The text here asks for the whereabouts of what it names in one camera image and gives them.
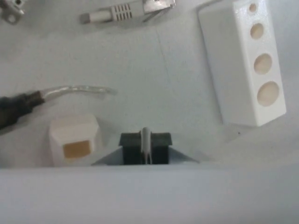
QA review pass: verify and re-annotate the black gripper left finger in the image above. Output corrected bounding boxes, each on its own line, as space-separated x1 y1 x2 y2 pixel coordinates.
91 132 144 167

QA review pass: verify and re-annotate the grey Ethernet plug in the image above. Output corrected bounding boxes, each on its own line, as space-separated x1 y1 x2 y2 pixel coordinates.
79 0 177 25

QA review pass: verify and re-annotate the white round-hole peg holder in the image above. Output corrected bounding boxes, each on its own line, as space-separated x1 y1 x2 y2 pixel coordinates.
198 0 287 127

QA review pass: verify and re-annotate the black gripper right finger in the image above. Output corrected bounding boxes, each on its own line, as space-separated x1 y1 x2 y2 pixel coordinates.
149 132 202 165

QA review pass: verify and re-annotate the black USB plug with cable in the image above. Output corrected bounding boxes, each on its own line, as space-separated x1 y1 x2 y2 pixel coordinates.
0 84 118 136

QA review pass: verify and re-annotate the white small square-hole holder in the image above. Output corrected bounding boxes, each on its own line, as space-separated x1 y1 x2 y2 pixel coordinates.
48 113 102 168

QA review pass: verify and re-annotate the metal round peg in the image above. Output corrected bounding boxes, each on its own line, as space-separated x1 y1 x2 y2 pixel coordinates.
140 126 154 165

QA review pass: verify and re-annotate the metal D-SUB plug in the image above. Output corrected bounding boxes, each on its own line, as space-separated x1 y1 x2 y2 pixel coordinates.
0 0 25 24

